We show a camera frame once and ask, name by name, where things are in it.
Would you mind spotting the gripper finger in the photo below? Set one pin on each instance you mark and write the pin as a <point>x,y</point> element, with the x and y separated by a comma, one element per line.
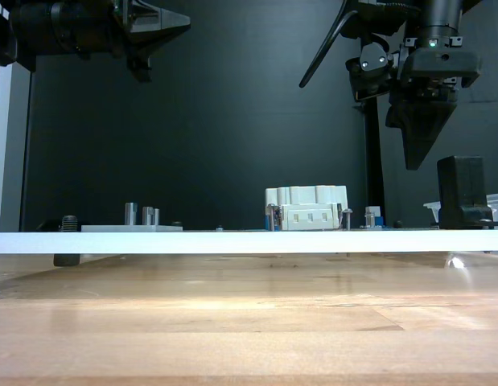
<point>172,20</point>
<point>152,42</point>
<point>423,128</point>

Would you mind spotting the small blue white connector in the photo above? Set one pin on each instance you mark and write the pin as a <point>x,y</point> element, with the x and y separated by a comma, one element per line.
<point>377,211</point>

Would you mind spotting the beige connector hub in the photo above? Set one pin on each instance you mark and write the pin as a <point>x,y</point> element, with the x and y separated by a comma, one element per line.
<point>309,197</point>

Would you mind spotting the black socket housing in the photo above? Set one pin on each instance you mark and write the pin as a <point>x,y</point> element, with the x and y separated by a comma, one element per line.
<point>462,189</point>

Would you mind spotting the clear plastic tub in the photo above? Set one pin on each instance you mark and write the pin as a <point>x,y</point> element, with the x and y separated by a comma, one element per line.
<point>497,203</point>

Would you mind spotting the small metal socket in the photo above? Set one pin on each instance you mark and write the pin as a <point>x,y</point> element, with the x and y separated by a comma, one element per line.
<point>369,221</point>

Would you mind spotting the grey metal block with pins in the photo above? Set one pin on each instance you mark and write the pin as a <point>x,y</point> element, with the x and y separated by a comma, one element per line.
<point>132,228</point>

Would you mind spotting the black round knob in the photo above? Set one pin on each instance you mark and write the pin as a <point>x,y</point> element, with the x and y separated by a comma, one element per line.
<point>50,226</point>

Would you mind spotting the blue round plug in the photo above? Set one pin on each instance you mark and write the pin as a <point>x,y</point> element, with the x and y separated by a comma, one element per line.
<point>267,224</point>

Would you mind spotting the white mounting board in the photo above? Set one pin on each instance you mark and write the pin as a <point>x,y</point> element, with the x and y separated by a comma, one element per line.
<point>232,243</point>

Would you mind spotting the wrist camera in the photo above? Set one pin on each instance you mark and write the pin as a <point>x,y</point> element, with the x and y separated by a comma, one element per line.
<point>371,86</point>

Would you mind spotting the black metal frame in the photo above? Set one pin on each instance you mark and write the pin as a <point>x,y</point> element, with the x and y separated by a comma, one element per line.
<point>373,181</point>

